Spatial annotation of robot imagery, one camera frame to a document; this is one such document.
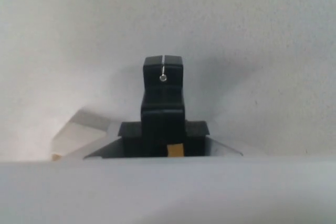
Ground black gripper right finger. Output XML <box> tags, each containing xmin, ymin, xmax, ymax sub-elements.
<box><xmin>185</xmin><ymin>120</ymin><xmax>244</xmax><ymax>158</ymax></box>

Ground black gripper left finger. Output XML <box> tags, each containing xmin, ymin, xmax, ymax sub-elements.
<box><xmin>83</xmin><ymin>121</ymin><xmax>143</xmax><ymax>159</ymax></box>

